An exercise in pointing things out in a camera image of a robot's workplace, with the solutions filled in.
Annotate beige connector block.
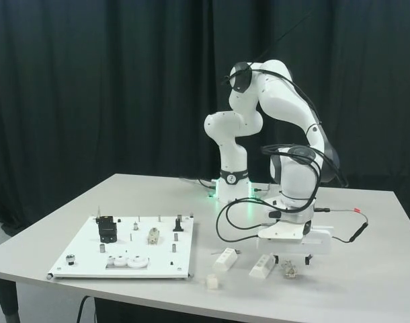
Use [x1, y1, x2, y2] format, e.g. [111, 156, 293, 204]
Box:
[147, 227, 161, 246]

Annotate black looped cable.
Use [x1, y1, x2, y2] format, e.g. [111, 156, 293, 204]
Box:
[216, 197, 272, 244]

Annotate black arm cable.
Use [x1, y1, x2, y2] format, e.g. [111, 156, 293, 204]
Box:
[221, 60, 349, 216]

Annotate black D-SUB plug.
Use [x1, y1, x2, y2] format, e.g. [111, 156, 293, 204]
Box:
[95, 215, 119, 244]

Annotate white holder block with holes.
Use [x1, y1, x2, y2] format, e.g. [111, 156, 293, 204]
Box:
[212, 247, 239, 272]
[249, 253, 277, 280]

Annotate white large gear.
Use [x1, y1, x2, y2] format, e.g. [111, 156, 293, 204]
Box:
[127, 255, 146, 270]

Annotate black cable under table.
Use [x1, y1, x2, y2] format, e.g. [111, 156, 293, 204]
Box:
[77, 295, 95, 323]

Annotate flat white mounting plate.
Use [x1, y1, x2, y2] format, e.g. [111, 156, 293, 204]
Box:
[257, 219, 306, 242]

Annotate metal plug with clear body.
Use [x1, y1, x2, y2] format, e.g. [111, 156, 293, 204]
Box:
[281, 260, 300, 280]

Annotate thin black rod on wire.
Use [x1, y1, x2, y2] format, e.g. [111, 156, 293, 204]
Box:
[312, 205, 370, 244]

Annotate black curtain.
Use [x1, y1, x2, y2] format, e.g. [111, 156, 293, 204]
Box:
[0, 0, 410, 225]

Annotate small white cube holder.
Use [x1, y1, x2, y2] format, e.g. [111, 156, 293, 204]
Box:
[204, 273, 223, 290]

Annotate white task board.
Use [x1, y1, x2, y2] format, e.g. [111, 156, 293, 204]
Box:
[47, 213, 196, 281]

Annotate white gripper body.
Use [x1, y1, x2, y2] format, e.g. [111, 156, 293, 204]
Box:
[257, 225, 335, 256]

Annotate grey table leg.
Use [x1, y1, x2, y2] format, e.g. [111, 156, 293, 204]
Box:
[0, 276, 17, 323]

